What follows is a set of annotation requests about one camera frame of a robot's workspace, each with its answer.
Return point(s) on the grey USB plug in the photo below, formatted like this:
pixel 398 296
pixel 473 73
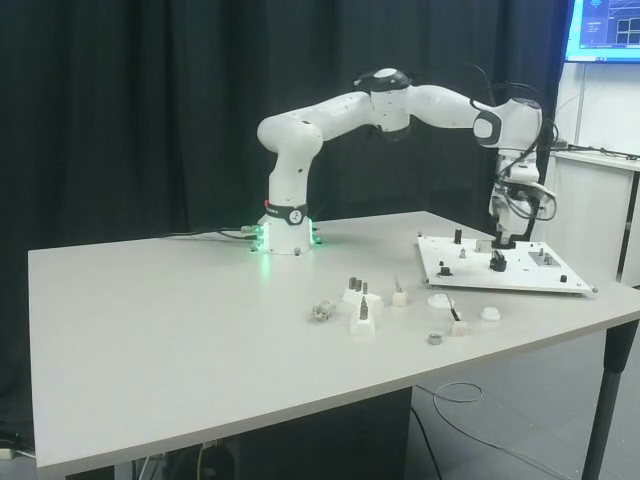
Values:
pixel 399 285

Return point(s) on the metal bolt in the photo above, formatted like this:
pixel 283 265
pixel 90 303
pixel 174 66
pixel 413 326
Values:
pixel 435 338

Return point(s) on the black table leg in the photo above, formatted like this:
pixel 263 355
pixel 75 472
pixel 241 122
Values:
pixel 607 400

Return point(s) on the white task board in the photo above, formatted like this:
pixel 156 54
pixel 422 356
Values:
pixel 475 280

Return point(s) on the white three peg holder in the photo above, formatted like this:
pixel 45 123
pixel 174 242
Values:
pixel 356 296

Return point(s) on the white cabinet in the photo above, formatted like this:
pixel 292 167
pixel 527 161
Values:
pixel 590 210

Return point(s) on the black curtain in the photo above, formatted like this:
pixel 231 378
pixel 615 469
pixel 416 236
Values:
pixel 150 100

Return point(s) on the small white plug holder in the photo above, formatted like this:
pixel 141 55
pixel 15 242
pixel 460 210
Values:
pixel 400 299

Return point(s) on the white large gear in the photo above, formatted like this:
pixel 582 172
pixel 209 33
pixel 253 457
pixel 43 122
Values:
pixel 440 301

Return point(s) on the black box under table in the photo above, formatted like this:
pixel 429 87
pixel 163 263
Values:
pixel 310 440

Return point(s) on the white power strip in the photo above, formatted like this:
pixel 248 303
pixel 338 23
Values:
pixel 7 453

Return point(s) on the white medium gear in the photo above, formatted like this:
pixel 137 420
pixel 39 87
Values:
pixel 489 315

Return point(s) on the white single peg holder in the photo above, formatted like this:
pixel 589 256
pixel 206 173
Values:
pixel 365 325

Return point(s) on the metal square peg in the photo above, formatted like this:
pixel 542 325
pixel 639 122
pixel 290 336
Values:
pixel 364 307

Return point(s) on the grey waterproof plug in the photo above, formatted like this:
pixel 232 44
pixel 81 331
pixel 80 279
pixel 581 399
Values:
pixel 321 311

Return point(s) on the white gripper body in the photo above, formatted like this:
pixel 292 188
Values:
pixel 510 212

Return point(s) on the blue screen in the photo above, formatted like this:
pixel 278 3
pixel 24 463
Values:
pixel 607 30

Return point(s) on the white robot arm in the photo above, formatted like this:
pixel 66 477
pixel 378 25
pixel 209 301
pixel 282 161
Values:
pixel 310 130

